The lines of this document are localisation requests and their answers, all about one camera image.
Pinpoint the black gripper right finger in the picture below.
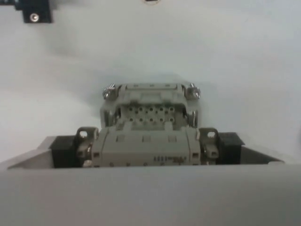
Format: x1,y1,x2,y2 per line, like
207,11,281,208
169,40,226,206
216,132,286,166

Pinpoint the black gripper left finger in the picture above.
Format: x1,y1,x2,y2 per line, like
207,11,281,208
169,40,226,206
7,135,79,170

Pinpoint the grey waterproof plug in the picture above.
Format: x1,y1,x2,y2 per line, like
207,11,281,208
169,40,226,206
74,124,221,169

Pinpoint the white task board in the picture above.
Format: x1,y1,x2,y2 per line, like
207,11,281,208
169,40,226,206
0,0,301,170

